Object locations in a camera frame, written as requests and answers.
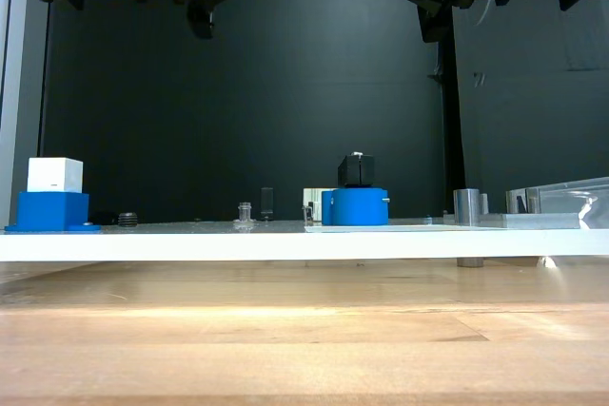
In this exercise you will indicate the steel cylinder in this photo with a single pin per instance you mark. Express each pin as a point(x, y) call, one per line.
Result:
point(466, 206)

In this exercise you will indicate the black silver connector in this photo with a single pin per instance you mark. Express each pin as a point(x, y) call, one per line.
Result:
point(356, 170)

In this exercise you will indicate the dark translucent tube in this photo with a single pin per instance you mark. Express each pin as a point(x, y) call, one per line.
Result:
point(267, 201)

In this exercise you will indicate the grey upright pin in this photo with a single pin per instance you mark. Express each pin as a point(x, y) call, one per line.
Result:
point(485, 204)

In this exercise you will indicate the white cube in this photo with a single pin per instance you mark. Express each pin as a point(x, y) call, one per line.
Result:
point(54, 174)

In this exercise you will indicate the beige multi-pin connector housing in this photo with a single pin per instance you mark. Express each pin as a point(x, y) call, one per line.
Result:
point(313, 201)

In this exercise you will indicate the clear plastic tub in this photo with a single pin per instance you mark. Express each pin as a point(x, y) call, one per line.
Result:
point(561, 197)

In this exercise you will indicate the black set screw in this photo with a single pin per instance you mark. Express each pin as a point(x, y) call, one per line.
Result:
point(127, 219)

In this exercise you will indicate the grey aluminium block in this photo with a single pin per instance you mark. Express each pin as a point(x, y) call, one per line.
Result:
point(537, 221)

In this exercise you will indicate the white task board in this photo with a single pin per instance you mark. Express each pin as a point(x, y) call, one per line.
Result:
point(304, 246)

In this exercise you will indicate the black table frame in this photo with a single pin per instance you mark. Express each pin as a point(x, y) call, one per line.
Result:
point(452, 140)

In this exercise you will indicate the blue round mount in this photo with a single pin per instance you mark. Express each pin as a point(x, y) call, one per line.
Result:
point(359, 208)

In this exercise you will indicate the blue square mount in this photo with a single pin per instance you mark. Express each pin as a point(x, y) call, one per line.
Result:
point(50, 211)

